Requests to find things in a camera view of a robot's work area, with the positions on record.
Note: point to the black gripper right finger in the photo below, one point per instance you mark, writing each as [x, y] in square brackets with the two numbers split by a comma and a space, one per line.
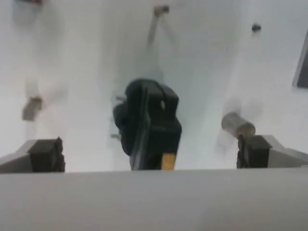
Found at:
[255, 151]

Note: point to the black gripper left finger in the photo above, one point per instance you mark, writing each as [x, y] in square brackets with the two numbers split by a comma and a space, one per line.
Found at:
[45, 156]

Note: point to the black D-SUB plug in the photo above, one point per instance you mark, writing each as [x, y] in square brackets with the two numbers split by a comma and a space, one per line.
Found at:
[154, 120]

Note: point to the metal round peg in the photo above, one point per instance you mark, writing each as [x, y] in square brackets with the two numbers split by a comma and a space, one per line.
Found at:
[237, 125]

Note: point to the metal square peg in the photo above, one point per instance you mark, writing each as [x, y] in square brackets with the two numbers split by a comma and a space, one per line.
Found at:
[31, 108]

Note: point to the white task board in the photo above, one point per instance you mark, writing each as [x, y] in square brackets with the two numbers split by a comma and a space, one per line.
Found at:
[204, 72]

